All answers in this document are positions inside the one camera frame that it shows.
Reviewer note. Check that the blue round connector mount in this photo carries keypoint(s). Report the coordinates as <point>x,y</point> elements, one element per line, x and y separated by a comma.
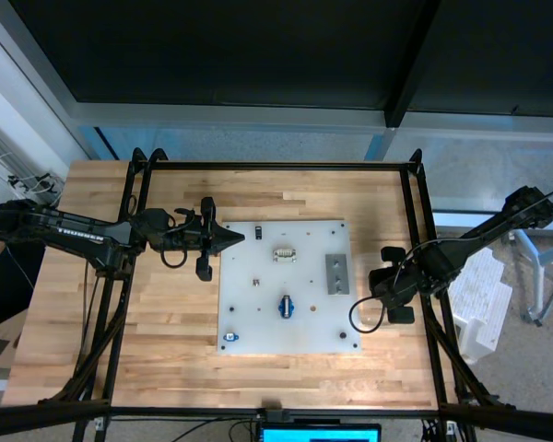
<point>278,306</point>

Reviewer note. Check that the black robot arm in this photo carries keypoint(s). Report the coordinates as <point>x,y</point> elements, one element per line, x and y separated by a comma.
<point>484,232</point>
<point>74,232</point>

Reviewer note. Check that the grey rectangular multi-pin connector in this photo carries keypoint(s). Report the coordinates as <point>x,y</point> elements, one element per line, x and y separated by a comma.
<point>285,255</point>

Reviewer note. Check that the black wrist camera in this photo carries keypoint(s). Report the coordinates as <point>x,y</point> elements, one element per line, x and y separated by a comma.
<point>377,282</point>

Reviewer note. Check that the clear plastic tub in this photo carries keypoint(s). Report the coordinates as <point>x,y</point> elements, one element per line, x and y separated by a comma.
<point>363,262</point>

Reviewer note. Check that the grey window frame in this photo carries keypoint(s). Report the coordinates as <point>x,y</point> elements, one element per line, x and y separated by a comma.
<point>258,112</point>

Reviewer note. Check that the white taskboard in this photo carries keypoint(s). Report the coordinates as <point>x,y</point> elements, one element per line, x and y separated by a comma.
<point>267,331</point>

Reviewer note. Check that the screen with blue display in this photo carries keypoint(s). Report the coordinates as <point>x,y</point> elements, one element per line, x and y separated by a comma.
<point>318,435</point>

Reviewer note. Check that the grey metal stand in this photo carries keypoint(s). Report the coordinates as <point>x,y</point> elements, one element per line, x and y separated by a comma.
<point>539,290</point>

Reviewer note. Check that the flat brown cardboard box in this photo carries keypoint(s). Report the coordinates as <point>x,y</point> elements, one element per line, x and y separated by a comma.
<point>14,331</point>

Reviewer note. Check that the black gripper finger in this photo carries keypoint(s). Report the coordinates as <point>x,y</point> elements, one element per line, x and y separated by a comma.
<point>226,232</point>
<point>226,243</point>

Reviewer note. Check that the small black socket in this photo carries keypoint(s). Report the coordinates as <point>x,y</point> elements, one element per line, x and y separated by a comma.
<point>258,233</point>

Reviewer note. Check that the aluminium peg block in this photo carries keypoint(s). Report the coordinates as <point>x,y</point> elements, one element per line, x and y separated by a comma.
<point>343,276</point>

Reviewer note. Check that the black D-sub connector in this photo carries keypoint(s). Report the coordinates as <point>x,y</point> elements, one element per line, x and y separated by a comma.
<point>285,304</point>

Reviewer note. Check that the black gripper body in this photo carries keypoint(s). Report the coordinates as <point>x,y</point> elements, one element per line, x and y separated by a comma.
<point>189,235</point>
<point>398,285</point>

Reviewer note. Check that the black vertical post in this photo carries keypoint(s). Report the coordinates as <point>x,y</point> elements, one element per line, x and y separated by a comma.
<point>412,60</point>

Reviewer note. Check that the blue square mount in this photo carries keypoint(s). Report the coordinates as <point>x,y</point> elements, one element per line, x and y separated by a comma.
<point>236,339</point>

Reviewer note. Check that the white ridged foam block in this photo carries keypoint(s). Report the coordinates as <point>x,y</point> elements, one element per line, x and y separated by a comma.
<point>484,304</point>

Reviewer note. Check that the black aluminium frame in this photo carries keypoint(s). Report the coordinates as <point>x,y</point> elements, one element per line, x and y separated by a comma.
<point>276,166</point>

